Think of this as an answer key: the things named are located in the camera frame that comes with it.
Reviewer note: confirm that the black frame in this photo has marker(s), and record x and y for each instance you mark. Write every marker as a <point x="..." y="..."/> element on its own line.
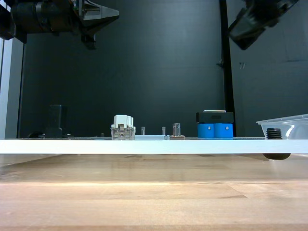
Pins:
<point x="227" y="84"/>

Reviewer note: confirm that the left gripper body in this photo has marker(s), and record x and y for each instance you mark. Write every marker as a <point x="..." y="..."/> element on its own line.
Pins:
<point x="96" y="21"/>

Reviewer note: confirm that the steel threaded stud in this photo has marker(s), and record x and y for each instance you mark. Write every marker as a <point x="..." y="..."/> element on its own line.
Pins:
<point x="176" y="130"/>

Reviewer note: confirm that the black block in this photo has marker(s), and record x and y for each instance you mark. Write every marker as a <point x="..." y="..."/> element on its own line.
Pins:
<point x="56" y="120"/>

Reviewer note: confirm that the beige many-pin connector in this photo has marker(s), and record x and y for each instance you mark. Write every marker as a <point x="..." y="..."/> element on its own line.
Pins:
<point x="122" y="127"/>

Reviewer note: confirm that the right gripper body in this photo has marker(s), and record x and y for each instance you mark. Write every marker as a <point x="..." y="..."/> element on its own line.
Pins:
<point x="250" y="24"/>

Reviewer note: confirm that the clear plastic container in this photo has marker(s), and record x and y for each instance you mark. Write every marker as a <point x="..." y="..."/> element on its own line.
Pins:
<point x="276" y="121"/>

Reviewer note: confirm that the short steel peg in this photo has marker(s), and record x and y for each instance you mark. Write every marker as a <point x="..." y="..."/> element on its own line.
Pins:
<point x="143" y="130"/>
<point x="163" y="130"/>

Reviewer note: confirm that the blue socket block with lobes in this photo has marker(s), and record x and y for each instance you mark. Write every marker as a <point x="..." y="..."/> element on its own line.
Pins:
<point x="205" y="131"/>

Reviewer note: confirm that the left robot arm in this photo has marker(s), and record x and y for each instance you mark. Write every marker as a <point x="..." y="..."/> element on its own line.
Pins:
<point x="36" y="19"/>

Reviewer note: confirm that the white task board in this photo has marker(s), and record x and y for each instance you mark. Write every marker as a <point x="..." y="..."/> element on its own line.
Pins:
<point x="144" y="146"/>

